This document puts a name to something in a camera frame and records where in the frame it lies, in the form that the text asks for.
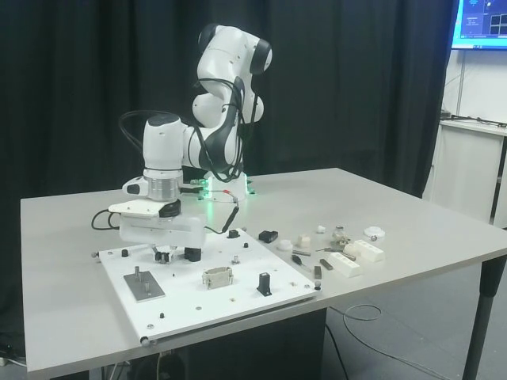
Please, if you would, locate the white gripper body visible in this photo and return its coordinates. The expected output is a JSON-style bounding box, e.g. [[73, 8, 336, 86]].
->
[[117, 215, 207, 245]]

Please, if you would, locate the white peg holder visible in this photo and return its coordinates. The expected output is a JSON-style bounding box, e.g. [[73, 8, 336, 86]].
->
[[352, 238, 387, 264], [326, 253, 364, 279]]

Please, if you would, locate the white task board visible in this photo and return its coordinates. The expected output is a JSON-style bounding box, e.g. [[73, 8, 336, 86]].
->
[[91, 226, 322, 346]]

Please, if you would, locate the thin black rod red tag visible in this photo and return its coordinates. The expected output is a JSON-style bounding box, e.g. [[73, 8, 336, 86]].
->
[[205, 188, 242, 234]]

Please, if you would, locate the black USB plug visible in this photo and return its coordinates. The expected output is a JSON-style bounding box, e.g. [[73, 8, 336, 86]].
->
[[291, 254, 312, 274]]

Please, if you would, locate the metal waterproof plug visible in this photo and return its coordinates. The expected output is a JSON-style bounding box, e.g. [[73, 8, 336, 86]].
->
[[330, 230, 354, 247]]

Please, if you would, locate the black curtain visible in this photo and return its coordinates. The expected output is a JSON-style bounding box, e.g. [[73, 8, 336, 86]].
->
[[0, 0, 456, 357]]

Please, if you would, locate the white cabinet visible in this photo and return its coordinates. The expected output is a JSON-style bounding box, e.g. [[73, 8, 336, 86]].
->
[[429, 116, 507, 231]]

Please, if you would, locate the dark table leg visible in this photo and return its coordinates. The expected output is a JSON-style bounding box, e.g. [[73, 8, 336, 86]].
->
[[472, 253, 507, 380]]

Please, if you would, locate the blue screen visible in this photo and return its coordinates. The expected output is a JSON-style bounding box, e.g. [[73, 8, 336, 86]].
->
[[450, 0, 507, 52]]

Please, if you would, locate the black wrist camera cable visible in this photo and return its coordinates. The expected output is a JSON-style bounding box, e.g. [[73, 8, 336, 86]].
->
[[91, 208, 122, 232]]

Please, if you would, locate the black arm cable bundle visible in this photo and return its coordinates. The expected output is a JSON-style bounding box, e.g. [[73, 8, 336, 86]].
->
[[120, 77, 265, 181]]

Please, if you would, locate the thin grey floor cable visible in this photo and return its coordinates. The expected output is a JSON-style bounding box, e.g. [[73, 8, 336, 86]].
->
[[341, 303, 383, 330]]

